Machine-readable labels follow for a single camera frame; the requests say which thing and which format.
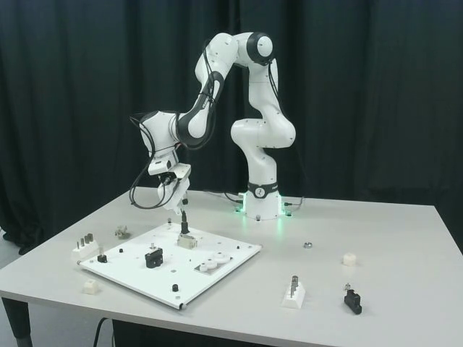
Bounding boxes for black plug holder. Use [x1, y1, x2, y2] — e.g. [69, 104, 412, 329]
[343, 288, 363, 314]

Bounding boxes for white task board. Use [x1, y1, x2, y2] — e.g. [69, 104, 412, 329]
[78, 222, 263, 311]

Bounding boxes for black curtain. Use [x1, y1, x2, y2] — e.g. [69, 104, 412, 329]
[0, 0, 463, 261]

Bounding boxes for thick black cable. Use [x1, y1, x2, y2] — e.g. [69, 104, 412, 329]
[94, 317, 114, 347]

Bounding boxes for black table leg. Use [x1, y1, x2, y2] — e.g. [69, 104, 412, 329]
[0, 296, 30, 347]

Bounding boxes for black base cable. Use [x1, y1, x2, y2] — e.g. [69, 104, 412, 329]
[281, 197, 307, 215]
[202, 188, 247, 204]

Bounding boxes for black forearm cable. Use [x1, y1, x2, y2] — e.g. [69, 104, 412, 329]
[182, 35, 225, 150]

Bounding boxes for white square peg holder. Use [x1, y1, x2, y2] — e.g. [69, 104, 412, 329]
[72, 242, 101, 260]

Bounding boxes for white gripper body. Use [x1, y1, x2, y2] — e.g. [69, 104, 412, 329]
[158, 180, 190, 214]

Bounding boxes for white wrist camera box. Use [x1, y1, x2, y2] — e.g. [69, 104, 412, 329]
[147, 160, 173, 177]

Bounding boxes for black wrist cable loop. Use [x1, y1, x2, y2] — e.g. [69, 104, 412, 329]
[129, 112, 169, 210]

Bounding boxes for black upper arm cable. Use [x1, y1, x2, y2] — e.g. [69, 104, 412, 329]
[266, 59, 281, 109]

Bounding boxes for flat white mounting plate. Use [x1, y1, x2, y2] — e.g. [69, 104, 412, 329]
[171, 163, 192, 181]

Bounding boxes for white round peg holder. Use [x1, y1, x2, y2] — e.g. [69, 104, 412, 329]
[281, 285, 307, 309]

